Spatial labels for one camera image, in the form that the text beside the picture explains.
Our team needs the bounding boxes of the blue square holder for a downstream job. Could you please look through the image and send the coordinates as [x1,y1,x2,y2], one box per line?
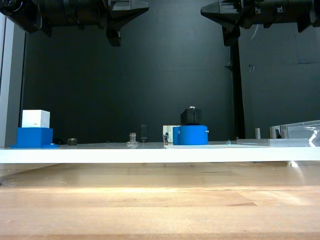
[10,126,60,149]

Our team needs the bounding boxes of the grey metal block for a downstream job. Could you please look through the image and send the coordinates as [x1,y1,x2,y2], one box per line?
[236,138,312,148]

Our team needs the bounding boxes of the small metal bushing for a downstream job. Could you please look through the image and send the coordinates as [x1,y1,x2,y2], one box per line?
[126,132,140,149]

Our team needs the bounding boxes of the beige connector housing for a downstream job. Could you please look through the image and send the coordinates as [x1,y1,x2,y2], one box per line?
[162,124,175,146]

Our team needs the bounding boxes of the white task board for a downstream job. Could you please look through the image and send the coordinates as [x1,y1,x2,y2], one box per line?
[0,141,320,165]

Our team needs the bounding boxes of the white cube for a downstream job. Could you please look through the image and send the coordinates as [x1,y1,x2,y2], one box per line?
[21,109,51,129]

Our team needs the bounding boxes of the black connector plug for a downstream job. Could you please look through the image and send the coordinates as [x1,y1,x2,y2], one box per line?
[179,105,202,126]

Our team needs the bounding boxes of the clear plastic tub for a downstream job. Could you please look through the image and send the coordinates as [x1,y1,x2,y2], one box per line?
[269,119,320,149]

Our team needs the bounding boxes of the blue plastic mount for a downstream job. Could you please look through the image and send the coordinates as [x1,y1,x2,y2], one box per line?
[172,124,210,146]

